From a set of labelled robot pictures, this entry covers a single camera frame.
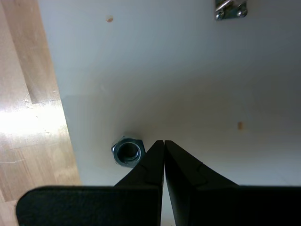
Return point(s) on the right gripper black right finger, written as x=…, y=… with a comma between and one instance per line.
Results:
x=223, y=207

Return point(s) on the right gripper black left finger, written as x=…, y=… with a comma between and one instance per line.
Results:
x=94, y=207

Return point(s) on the steel hex nut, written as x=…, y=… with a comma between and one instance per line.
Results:
x=115, y=153

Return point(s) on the white plastic board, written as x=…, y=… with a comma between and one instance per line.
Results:
x=164, y=70

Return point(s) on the small silver metal fitting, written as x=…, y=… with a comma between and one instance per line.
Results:
x=231, y=14

